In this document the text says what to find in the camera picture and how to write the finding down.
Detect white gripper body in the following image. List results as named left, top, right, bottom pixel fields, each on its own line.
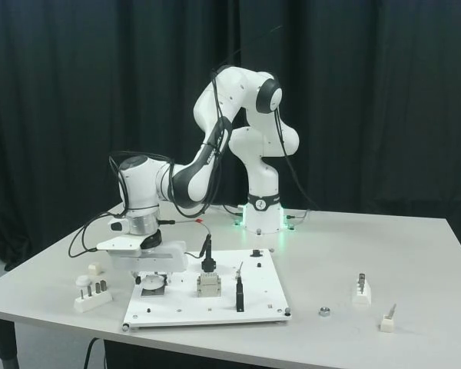
left=108, top=241, right=188, bottom=271

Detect white large gear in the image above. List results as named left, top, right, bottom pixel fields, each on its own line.
left=141, top=273, right=166, bottom=291

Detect flat white mounting plate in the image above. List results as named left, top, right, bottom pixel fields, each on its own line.
left=95, top=234, right=144, bottom=257

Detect white task board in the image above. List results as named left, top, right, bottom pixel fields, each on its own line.
left=121, top=248, right=294, bottom=332

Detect white square peg holder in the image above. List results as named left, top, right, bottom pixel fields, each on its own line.
left=73, top=291, right=113, bottom=314

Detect black table leg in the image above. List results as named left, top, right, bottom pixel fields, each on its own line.
left=0, top=317, right=18, bottom=369

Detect black curtains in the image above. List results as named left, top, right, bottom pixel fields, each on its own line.
left=0, top=0, right=461, bottom=270

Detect white round peg holder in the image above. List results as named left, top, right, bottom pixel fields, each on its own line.
left=351, top=282, right=372, bottom=309

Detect thin black rod on wire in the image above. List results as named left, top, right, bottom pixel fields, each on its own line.
left=158, top=217, right=214, bottom=261

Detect black floor cable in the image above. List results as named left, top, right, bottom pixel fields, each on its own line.
left=85, top=337, right=105, bottom=369

